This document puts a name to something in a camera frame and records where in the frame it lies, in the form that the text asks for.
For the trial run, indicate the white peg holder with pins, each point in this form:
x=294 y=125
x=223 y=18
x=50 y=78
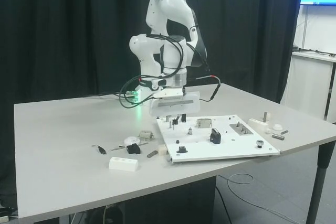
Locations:
x=257 y=125

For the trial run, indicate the flat metal USB plug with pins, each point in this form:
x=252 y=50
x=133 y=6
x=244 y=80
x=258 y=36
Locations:
x=117 y=148

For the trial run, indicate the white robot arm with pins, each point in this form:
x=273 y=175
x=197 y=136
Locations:
x=157 y=19

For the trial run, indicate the grey metal waterproof plug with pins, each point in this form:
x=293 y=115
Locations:
x=146 y=135

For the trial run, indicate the grey square peg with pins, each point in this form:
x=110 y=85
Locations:
x=284 y=131
x=152 y=153

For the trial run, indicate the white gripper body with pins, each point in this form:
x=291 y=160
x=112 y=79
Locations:
x=174 y=108

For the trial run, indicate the metal BNC plug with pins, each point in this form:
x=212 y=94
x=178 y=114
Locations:
x=189 y=131

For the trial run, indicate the black table leg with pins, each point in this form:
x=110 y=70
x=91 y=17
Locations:
x=316 y=187

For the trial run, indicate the white power strip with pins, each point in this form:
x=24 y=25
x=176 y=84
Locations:
x=6 y=214

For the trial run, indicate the white small gear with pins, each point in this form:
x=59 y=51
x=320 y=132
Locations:
x=268 y=130

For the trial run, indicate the white cabinet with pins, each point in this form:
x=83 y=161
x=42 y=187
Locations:
x=312 y=85

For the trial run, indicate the white large gear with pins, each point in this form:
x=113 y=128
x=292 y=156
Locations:
x=131 y=140

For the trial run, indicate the metal round peg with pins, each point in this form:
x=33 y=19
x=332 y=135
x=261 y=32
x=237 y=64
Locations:
x=278 y=136

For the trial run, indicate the white medium gear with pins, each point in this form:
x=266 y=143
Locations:
x=277 y=127

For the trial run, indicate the black D-SUB plug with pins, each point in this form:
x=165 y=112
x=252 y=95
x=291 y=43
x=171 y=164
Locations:
x=215 y=136

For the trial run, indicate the metal square peg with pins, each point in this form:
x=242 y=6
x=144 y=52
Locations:
x=264 y=116

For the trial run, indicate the small white cube holder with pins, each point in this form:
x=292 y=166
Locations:
x=162 y=150

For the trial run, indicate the white holder with three holes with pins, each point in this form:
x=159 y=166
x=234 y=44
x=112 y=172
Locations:
x=123 y=165

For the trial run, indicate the black Ethernet plug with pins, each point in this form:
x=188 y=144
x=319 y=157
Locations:
x=181 y=149

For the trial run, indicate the black curtain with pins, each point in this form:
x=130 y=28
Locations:
x=65 y=37

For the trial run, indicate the white task board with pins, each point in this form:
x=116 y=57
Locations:
x=210 y=145

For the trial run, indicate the black block plug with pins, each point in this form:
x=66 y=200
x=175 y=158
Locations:
x=132 y=148

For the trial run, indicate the thin black rod red tag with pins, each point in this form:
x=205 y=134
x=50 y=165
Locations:
x=216 y=90

